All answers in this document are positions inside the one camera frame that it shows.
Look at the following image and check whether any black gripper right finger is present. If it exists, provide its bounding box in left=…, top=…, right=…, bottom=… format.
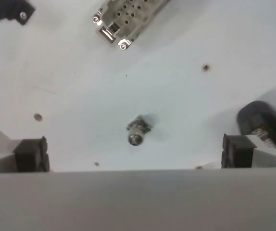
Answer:
left=221, top=134, right=276, bottom=169

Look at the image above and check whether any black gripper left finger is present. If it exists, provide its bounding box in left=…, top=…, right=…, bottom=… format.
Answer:
left=0, top=117, right=50, bottom=173

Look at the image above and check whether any black round connector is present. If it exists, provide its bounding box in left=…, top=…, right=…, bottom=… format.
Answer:
left=236, top=100, right=276, bottom=154

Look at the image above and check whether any white task board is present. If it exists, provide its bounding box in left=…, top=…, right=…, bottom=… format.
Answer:
left=0, top=0, right=276, bottom=173

